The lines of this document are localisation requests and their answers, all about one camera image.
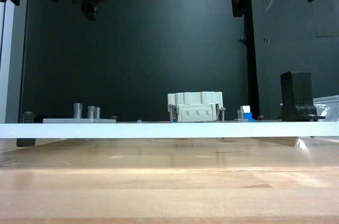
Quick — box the black connector housing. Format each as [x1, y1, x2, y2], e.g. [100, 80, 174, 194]
[280, 71, 326, 122]

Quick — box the small blue white connector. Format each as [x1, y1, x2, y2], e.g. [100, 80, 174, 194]
[239, 105, 253, 122]

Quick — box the beige hub socket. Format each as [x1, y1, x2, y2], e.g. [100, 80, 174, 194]
[166, 91, 227, 123]

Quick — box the clear plastic tub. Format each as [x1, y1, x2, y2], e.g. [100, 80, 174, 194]
[312, 95, 339, 123]

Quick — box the black knurled standoff screw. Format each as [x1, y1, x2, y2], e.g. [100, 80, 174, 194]
[16, 111, 36, 148]

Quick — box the grey metal peg plate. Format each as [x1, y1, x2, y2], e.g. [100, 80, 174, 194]
[42, 103, 118, 124]

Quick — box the white board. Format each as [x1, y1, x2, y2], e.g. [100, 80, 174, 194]
[0, 118, 339, 140]

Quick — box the black wall column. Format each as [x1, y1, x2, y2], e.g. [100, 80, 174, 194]
[239, 0, 262, 120]

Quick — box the grey metal wall frame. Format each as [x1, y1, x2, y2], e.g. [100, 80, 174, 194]
[0, 0, 28, 124]

